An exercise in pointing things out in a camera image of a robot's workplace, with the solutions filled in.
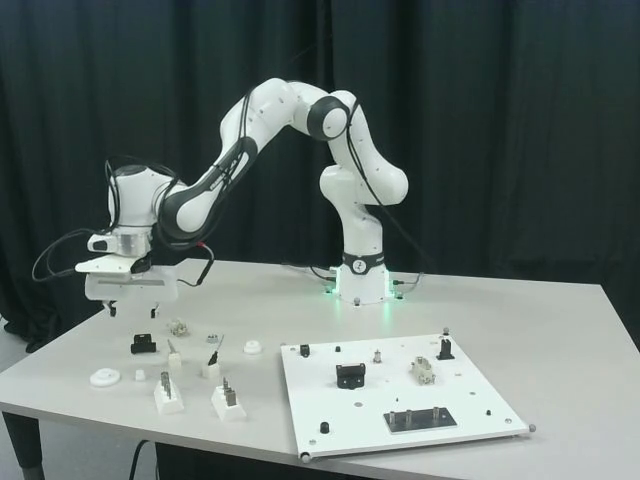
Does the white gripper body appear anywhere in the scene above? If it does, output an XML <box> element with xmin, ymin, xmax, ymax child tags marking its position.
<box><xmin>83</xmin><ymin>265</ymin><xmax>179</xmax><ymax>304</ymax></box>

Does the black D-SUB plug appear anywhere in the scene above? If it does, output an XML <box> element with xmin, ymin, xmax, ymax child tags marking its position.
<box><xmin>129</xmin><ymin>333</ymin><xmax>157</xmax><ymax>356</ymax></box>

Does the flat white mounting plate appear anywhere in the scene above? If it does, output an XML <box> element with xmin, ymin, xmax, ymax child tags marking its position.
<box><xmin>74</xmin><ymin>256</ymin><xmax>136</xmax><ymax>276</ymax></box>

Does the white large gear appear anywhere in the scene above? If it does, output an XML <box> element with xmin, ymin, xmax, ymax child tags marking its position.
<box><xmin>89</xmin><ymin>367</ymin><xmax>121</xmax><ymax>389</ymax></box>

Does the black rod with red tag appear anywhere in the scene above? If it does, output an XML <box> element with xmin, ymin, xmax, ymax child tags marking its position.
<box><xmin>177</xmin><ymin>241</ymin><xmax>214</xmax><ymax>289</ymax></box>

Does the white round peg holder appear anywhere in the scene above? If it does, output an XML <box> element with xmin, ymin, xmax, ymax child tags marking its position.
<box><xmin>153</xmin><ymin>382</ymin><xmax>185</xmax><ymax>416</ymax></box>

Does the white square peg holder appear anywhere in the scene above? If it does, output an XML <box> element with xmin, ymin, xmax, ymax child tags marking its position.
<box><xmin>210</xmin><ymin>387</ymin><xmax>249</xmax><ymax>423</ymax></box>

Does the dark table leg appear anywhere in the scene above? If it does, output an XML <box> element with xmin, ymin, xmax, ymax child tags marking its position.
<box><xmin>1</xmin><ymin>411</ymin><xmax>42</xmax><ymax>480</ymax></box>

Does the black box under table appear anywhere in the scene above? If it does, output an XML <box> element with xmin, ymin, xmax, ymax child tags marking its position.
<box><xmin>154</xmin><ymin>441</ymin><xmax>307</xmax><ymax>480</ymax></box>

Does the white task board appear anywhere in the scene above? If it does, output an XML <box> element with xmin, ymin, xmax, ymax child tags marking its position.
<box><xmin>278</xmin><ymin>325</ymin><xmax>539</xmax><ymax>460</ymax></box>

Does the black curtain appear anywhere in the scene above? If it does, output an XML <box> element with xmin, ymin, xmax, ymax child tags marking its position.
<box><xmin>0</xmin><ymin>0</ymin><xmax>640</xmax><ymax>355</ymax></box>

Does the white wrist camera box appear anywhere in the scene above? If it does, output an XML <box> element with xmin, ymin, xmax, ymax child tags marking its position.
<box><xmin>87</xmin><ymin>233</ymin><xmax>119</xmax><ymax>254</ymax></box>

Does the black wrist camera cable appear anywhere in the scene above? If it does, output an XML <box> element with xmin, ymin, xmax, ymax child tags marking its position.
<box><xmin>31</xmin><ymin>228</ymin><xmax>110</xmax><ymax>282</ymax></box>

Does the black floor cable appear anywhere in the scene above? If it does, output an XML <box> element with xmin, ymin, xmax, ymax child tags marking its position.
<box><xmin>131</xmin><ymin>439</ymin><xmax>157</xmax><ymax>480</ymax></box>

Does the black base cable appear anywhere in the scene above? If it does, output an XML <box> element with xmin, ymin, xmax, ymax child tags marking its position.
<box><xmin>391</xmin><ymin>271</ymin><xmax>427</xmax><ymax>299</ymax></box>
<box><xmin>282</xmin><ymin>261</ymin><xmax>342</xmax><ymax>284</ymax></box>

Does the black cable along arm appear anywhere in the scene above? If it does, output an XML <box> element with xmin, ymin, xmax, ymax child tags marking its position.
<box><xmin>102</xmin><ymin>92</ymin><xmax>434</xmax><ymax>264</ymax></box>

